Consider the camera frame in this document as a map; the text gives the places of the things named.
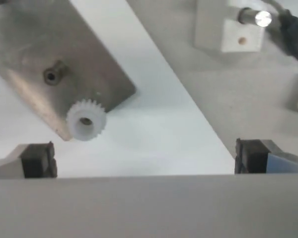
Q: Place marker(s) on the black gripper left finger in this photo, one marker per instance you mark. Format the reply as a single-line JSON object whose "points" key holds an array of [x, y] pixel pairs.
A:
{"points": [[37, 162]]}

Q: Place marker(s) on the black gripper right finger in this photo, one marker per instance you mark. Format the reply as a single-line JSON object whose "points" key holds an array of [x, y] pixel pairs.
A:
{"points": [[253, 157]]}

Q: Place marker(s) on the white small gear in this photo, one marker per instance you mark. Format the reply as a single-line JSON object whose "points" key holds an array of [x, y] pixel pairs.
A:
{"points": [[75, 129]]}

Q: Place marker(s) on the white task board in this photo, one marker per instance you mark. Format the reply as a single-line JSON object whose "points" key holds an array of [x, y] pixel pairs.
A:
{"points": [[151, 124]]}

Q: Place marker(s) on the black USB plug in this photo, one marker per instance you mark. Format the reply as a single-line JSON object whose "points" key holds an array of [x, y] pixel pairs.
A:
{"points": [[291, 37]]}

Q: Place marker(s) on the white peg holder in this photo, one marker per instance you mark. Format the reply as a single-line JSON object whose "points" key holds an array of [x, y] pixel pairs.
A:
{"points": [[213, 24]]}

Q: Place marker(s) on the metal round peg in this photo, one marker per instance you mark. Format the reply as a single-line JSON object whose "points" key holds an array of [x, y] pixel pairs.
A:
{"points": [[250, 16]]}

